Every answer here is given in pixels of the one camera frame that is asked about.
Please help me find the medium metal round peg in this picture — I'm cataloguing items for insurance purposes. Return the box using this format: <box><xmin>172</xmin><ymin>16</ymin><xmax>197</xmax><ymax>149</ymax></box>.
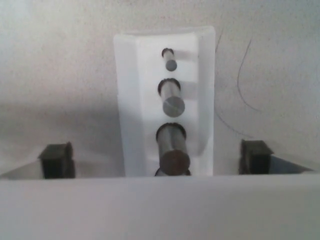
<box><xmin>157</xmin><ymin>77</ymin><xmax>186</xmax><ymax>118</ymax></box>

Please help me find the white round peg holder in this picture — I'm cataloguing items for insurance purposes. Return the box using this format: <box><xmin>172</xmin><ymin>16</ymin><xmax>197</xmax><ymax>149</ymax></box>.
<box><xmin>113</xmin><ymin>24</ymin><xmax>217</xmax><ymax>178</ymax></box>

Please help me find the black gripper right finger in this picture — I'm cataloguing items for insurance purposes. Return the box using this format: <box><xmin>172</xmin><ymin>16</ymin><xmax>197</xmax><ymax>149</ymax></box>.
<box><xmin>237</xmin><ymin>138</ymin><xmax>316</xmax><ymax>176</ymax></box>

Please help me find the thin metal round peg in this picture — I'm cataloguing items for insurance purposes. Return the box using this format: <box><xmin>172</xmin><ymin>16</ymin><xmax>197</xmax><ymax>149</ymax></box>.
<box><xmin>161</xmin><ymin>47</ymin><xmax>179</xmax><ymax>72</ymax></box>

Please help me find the thick metal round peg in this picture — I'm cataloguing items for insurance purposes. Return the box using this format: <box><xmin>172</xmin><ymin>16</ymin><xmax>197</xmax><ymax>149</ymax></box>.
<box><xmin>155</xmin><ymin>122</ymin><xmax>191</xmax><ymax>177</ymax></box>

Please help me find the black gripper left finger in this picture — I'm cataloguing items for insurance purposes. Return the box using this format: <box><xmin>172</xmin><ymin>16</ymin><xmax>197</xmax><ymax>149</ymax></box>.
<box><xmin>0</xmin><ymin>141</ymin><xmax>76</xmax><ymax>180</ymax></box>

